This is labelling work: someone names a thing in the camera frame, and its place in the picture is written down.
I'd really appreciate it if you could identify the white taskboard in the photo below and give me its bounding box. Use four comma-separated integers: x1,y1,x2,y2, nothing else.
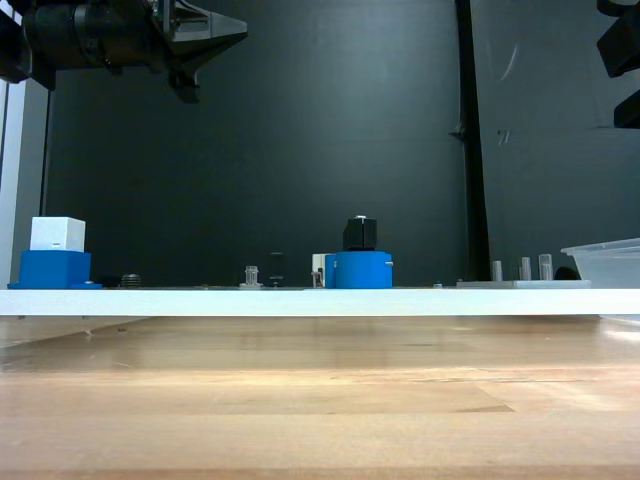
0,285,640,318

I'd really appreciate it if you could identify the clear plastic tub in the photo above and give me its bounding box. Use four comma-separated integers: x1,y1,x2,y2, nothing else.
559,238,640,326

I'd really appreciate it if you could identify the grey metal peg plate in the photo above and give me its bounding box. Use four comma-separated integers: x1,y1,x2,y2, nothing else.
455,278,592,290

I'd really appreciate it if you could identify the white cube plug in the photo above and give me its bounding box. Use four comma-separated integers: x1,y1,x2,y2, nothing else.
29,215,87,253

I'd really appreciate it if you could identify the small black socket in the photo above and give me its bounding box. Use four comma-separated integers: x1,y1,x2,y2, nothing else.
268,252,286,287

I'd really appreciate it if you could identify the small blue socket mount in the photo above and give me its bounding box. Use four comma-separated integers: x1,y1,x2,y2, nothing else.
7,249,104,291

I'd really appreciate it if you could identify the blue connector mount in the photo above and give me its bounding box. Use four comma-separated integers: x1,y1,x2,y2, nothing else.
324,249,395,290

